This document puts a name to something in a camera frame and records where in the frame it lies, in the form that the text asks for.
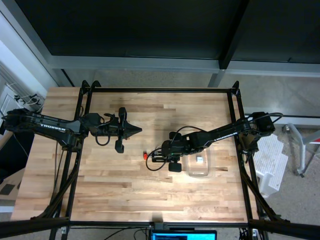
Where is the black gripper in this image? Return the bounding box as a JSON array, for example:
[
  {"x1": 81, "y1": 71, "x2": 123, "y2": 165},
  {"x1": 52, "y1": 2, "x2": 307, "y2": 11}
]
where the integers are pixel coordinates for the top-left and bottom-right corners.
[
  {"x1": 94, "y1": 107, "x2": 143, "y2": 154},
  {"x1": 168, "y1": 131, "x2": 191, "y2": 173}
]

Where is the clear plastic tub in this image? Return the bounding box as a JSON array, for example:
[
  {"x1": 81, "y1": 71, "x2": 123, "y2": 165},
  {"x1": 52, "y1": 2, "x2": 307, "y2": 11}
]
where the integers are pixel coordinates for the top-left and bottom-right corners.
[{"x1": 183, "y1": 147, "x2": 217, "y2": 180}]

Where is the black vise orange knob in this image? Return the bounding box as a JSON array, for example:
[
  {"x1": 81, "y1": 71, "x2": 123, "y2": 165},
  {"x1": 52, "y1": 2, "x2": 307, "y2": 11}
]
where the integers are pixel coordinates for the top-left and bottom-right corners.
[{"x1": 142, "y1": 149, "x2": 173, "y2": 164}]

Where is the laptop screen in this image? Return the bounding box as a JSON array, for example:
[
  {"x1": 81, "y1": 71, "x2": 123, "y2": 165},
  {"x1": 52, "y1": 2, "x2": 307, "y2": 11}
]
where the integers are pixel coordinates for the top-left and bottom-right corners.
[{"x1": 149, "y1": 229, "x2": 218, "y2": 240}]

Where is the power strip with plugs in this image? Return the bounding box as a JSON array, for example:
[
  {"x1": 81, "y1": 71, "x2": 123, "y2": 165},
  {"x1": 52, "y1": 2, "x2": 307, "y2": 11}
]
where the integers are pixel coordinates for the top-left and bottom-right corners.
[{"x1": 12, "y1": 92, "x2": 43, "y2": 111}]

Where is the grey metal stand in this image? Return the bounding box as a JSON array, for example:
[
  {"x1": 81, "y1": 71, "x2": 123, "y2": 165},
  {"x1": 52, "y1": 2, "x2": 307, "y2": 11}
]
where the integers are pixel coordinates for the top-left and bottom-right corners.
[{"x1": 282, "y1": 122, "x2": 320, "y2": 178}]

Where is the cardboard box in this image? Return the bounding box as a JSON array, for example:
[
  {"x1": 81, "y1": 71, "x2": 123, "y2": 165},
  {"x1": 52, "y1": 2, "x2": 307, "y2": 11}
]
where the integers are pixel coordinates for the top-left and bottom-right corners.
[{"x1": 0, "y1": 168, "x2": 26, "y2": 213}]

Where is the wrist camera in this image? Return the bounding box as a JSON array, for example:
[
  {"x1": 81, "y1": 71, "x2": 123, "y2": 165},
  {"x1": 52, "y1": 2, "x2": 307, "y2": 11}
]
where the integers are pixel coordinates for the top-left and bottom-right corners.
[
  {"x1": 161, "y1": 139, "x2": 176, "y2": 159},
  {"x1": 83, "y1": 112, "x2": 101, "y2": 128}
]

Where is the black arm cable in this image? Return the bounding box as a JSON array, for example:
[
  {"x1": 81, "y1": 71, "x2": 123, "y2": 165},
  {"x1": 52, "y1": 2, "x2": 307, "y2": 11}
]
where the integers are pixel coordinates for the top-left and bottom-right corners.
[
  {"x1": 145, "y1": 151, "x2": 174, "y2": 172},
  {"x1": 95, "y1": 129, "x2": 111, "y2": 147},
  {"x1": 174, "y1": 125, "x2": 210, "y2": 137}
]

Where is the black metal frame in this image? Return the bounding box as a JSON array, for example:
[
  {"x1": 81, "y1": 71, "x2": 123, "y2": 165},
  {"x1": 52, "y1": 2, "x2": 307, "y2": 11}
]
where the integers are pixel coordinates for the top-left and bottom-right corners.
[{"x1": 0, "y1": 79, "x2": 320, "y2": 240}]

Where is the low camera on mount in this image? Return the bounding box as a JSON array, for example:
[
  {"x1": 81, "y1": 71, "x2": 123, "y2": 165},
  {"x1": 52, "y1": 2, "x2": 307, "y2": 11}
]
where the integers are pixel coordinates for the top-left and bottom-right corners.
[{"x1": 149, "y1": 216, "x2": 166, "y2": 230}]

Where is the grey metal partition frame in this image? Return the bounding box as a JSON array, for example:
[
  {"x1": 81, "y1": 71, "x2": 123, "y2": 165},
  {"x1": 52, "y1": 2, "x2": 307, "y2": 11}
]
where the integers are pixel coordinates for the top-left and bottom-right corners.
[{"x1": 0, "y1": 0, "x2": 320, "y2": 88}]

